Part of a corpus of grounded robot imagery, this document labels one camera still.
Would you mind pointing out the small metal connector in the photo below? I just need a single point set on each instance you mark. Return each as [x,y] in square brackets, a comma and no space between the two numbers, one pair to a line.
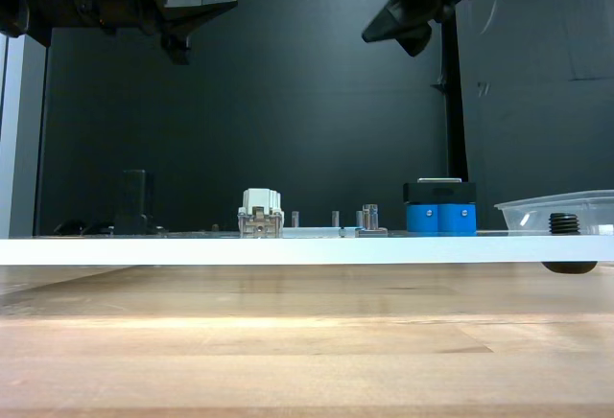
[370,219]

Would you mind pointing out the beige connector housing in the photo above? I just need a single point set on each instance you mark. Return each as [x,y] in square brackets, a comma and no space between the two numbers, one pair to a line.
[259,207]

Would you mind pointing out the black room column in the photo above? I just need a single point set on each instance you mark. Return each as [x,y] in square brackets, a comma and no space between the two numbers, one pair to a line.
[453,111]

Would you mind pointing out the clear plastic tub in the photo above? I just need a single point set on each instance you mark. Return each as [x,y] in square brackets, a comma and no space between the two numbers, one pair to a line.
[527,216]

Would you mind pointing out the clear block with metal pins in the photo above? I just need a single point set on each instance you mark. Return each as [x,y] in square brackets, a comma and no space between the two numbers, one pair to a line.
[316,233]

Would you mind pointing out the black set screw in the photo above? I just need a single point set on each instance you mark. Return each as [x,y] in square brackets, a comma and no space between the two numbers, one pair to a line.
[564,224]

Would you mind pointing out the white task board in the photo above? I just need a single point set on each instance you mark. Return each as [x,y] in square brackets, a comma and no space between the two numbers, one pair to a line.
[288,251]

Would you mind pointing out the black rubber board foot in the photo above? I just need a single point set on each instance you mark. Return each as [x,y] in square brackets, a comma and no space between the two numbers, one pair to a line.
[568,268]

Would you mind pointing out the black socket mount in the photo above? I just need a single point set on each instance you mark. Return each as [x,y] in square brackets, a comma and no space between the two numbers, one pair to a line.
[136,202]

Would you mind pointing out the blue and black connector mount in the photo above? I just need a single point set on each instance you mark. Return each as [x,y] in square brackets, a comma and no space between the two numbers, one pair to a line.
[441,219]

